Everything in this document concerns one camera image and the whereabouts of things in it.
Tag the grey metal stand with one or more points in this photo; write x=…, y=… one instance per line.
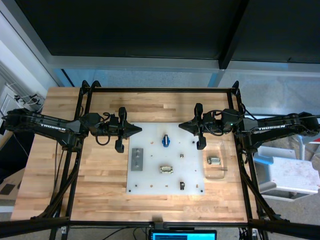
x=303, y=150

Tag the blue connector socket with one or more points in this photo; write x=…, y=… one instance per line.
x=165, y=142

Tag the white step stool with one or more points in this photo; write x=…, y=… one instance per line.
x=292, y=172

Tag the black clamp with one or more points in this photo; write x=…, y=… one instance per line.
x=182, y=185

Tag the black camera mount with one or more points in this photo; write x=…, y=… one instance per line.
x=158, y=224

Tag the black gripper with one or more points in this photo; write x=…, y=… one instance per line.
x=122, y=130
x=200, y=128

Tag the black aluminium table frame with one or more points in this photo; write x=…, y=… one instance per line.
x=37, y=225

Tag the clear plastic tub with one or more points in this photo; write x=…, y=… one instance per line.
x=217, y=175

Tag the white corner bracket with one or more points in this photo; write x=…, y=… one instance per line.
x=254, y=232
x=64, y=230

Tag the blue-edged screen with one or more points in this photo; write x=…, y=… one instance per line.
x=182, y=236

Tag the grey metal plate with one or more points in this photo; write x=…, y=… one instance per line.
x=137, y=168

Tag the cardboard box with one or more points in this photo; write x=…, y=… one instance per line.
x=10, y=178

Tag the black foam pad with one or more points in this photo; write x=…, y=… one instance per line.
x=7, y=189

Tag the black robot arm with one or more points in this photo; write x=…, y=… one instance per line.
x=270, y=128
x=50, y=125

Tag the beige HAN10E connector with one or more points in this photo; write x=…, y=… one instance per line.
x=214, y=160

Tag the white plastic board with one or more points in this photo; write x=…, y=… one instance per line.
x=150, y=172

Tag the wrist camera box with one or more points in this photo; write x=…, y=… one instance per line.
x=210, y=118
x=114, y=120

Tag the beige HAN10E hub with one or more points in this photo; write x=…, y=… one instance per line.
x=166, y=170

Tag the black vertical post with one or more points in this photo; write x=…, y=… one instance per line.
x=233, y=37

